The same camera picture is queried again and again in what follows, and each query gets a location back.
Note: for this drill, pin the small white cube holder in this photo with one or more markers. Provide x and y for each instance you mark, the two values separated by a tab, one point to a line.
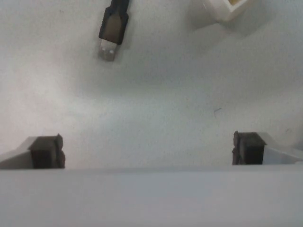
227	11

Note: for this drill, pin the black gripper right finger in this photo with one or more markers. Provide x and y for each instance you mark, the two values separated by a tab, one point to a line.
251	149

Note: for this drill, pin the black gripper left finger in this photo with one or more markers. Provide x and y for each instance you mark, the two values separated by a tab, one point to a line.
45	153

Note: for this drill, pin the black USB plug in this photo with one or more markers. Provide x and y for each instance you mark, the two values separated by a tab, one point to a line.
113	26

